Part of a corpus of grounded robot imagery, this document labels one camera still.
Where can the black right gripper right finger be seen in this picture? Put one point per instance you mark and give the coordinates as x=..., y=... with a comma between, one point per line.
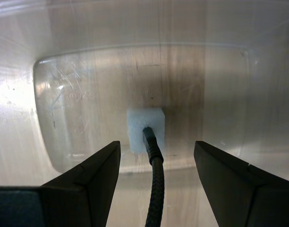
x=241, y=189

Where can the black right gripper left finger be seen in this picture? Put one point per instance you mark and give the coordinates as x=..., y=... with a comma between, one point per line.
x=87, y=189

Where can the white foam block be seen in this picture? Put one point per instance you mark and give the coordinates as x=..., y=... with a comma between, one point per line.
x=137, y=123

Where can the clear plastic tub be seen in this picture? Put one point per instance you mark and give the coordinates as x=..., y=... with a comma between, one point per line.
x=64, y=94

